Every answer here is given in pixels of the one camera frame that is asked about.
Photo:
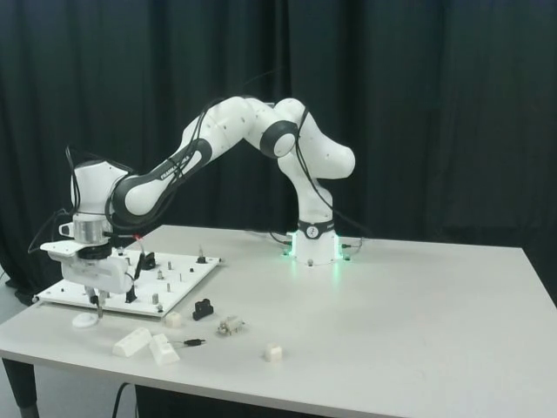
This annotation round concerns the white task board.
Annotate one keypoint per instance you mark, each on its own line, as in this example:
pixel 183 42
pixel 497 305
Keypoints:
pixel 183 283

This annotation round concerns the white large gear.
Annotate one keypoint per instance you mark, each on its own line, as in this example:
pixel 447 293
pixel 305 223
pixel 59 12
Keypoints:
pixel 85 321

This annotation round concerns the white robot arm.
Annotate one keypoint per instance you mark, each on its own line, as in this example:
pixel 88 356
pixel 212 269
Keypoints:
pixel 226 126

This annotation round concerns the metal round peg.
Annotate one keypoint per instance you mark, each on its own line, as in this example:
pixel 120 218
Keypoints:
pixel 99 311

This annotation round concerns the long white peg holder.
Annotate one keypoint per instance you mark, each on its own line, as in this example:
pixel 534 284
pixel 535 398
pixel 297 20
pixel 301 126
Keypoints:
pixel 132 342
pixel 164 348

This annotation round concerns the black curtain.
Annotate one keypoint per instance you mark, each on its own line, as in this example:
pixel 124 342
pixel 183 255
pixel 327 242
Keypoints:
pixel 435 109

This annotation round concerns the black D-SUB plug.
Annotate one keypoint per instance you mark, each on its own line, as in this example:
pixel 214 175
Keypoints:
pixel 203 310

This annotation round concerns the black table leg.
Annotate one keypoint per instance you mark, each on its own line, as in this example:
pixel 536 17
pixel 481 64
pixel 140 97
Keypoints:
pixel 22 387

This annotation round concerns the small white cube holder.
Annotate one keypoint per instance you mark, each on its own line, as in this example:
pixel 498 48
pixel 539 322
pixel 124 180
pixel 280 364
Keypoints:
pixel 172 320
pixel 273 352

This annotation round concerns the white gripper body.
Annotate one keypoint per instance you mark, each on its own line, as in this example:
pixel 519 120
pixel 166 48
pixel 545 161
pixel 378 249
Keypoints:
pixel 98 274

